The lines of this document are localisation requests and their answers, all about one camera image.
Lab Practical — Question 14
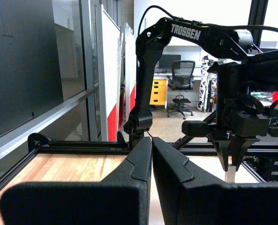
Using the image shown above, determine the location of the yellow drawer cabinet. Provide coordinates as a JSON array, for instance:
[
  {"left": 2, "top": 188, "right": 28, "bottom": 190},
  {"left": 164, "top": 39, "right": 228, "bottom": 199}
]
[{"left": 149, "top": 79, "right": 167, "bottom": 105}]

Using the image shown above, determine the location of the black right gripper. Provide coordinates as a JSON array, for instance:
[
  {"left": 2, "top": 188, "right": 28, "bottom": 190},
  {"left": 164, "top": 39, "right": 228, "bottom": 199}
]
[{"left": 181, "top": 96, "right": 278, "bottom": 173}]

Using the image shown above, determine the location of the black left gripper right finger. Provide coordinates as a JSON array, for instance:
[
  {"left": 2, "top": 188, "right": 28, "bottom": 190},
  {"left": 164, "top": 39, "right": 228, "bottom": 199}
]
[{"left": 152, "top": 137, "right": 278, "bottom": 225}]

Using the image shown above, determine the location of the silver metal bar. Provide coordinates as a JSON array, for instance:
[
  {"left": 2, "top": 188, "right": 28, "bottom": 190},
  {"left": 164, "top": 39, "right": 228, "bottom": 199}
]
[{"left": 224, "top": 164, "right": 237, "bottom": 183}]

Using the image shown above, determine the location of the white office desk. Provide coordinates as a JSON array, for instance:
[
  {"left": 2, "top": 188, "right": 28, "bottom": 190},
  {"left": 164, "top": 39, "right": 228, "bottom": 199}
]
[{"left": 153, "top": 72, "right": 202, "bottom": 109}]

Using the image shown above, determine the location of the black computer monitor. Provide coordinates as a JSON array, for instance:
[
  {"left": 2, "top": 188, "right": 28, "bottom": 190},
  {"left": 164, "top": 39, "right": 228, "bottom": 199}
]
[{"left": 158, "top": 54, "right": 182, "bottom": 73}]

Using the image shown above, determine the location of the silver aluminium rail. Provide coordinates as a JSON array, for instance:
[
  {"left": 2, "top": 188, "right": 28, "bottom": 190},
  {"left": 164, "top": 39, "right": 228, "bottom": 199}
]
[{"left": 0, "top": 87, "right": 100, "bottom": 164}]

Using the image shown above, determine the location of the black aluminium frame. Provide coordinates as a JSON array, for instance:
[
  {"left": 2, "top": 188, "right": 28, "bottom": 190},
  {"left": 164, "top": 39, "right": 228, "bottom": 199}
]
[{"left": 0, "top": 0, "right": 278, "bottom": 201}]

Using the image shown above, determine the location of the thin black looping cable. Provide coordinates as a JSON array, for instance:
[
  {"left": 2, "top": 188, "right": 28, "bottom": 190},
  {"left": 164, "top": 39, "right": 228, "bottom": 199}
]
[{"left": 138, "top": 6, "right": 177, "bottom": 38}]

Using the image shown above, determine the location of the white lattice structure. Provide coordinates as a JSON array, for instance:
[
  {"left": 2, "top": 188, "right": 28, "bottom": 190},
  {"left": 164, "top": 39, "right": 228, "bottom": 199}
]
[{"left": 197, "top": 55, "right": 218, "bottom": 111}]

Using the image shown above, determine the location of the white and red partition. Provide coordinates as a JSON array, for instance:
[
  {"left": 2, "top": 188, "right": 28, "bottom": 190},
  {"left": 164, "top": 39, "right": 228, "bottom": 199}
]
[
  {"left": 95, "top": 4, "right": 124, "bottom": 143},
  {"left": 124, "top": 22, "right": 138, "bottom": 122}
]

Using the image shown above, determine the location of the black office chair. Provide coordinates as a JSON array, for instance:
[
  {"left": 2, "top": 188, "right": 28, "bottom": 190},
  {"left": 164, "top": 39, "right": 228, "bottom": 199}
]
[{"left": 166, "top": 60, "right": 196, "bottom": 120}]

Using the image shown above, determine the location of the thick black cable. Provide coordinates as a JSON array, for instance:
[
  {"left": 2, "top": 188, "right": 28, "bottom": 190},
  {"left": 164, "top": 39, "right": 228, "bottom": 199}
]
[{"left": 195, "top": 21, "right": 278, "bottom": 37}]

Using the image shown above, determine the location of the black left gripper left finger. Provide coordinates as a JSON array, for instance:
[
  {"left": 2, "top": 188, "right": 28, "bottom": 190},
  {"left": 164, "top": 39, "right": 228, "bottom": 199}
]
[{"left": 0, "top": 137, "right": 153, "bottom": 225}]

